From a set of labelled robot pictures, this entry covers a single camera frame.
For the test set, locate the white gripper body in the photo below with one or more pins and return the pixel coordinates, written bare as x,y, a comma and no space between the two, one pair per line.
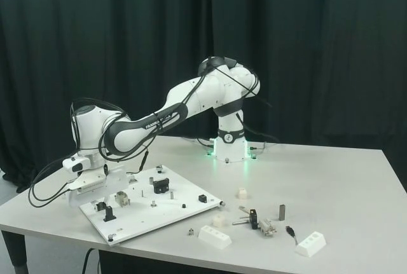
114,182

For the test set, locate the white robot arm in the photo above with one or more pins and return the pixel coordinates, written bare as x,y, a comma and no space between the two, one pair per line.
197,96

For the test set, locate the white three-hole peg holder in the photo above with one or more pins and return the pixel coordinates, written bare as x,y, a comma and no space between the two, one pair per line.
311,244
214,237

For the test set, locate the small metal peg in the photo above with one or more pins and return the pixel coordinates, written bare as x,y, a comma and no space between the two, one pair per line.
245,212

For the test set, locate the metal square peg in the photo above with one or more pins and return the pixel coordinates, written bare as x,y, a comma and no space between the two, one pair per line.
282,213

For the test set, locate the white task board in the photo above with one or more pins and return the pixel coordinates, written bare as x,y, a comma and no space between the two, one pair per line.
159,220

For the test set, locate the black table panel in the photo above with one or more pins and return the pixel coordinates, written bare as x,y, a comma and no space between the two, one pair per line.
143,264

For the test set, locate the black table leg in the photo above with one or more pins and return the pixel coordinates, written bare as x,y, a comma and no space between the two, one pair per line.
14,255

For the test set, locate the black D-SUB plug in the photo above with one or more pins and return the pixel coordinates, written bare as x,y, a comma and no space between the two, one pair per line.
253,220

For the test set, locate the black curtain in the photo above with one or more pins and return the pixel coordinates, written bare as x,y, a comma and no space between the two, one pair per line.
95,32

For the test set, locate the metal waterproof plug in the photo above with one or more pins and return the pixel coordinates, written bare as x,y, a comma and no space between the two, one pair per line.
268,229

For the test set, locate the black USB plug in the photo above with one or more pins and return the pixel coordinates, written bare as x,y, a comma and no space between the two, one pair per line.
291,232

